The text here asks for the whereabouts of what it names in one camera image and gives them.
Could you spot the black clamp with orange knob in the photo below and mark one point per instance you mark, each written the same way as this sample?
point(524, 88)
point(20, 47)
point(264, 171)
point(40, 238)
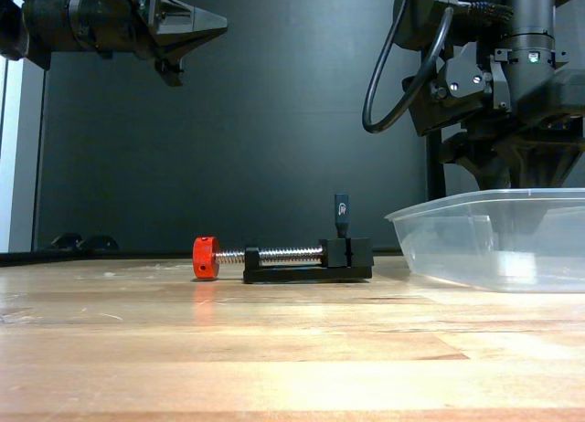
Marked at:
point(347, 255)

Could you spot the small white block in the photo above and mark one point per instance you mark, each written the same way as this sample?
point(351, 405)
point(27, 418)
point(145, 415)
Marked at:
point(516, 266)

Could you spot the clear plastic tub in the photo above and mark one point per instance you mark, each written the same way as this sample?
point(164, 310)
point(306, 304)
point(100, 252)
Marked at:
point(439, 257)

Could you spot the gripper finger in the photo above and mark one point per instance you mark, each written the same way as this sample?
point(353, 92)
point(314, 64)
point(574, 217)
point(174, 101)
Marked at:
point(183, 43)
point(539, 166)
point(183, 17)
point(484, 161)

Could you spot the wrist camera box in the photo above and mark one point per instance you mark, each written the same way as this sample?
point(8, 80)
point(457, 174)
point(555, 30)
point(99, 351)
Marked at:
point(457, 107)

